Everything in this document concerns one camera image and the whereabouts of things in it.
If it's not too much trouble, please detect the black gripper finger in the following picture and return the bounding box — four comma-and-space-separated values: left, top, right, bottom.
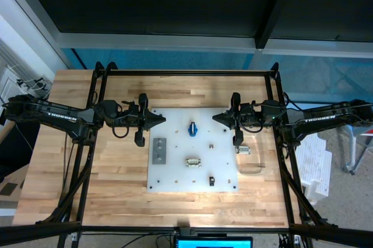
212, 119, 234, 130
145, 119, 166, 130
145, 109, 166, 120
212, 110, 234, 120

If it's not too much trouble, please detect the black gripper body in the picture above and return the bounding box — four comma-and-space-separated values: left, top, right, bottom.
124, 93, 150, 147
230, 92, 262, 146

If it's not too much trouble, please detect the grey connector base with screws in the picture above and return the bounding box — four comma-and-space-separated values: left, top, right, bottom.
185, 158, 203, 169

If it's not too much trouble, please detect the grey metal plate with pegs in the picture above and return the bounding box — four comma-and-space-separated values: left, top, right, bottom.
151, 137, 168, 166

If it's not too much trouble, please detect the white task board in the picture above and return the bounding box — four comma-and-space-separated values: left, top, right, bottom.
147, 107, 240, 193

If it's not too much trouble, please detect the clear plastic tub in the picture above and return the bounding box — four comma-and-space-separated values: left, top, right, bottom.
235, 134, 268, 176

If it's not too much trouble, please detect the white foam block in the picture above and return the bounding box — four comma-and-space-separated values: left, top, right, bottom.
294, 135, 333, 207

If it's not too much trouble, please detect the blue laptop screen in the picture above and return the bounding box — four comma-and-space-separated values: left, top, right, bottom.
174, 236, 254, 248

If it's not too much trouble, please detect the brown cardboard box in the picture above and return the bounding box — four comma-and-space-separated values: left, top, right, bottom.
0, 162, 30, 217

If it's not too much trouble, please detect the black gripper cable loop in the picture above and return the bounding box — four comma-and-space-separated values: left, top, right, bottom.
111, 119, 131, 139

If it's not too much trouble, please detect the black aluminium frame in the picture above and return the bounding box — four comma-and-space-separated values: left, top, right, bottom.
0, 61, 373, 248

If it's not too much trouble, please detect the black wall pillar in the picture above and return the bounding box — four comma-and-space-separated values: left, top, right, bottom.
255, 0, 292, 50

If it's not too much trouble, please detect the grey metal chair frame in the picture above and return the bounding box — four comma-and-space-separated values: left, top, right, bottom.
337, 125, 373, 176

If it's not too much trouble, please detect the black low camera mount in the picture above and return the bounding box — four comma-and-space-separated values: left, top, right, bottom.
174, 225, 195, 236

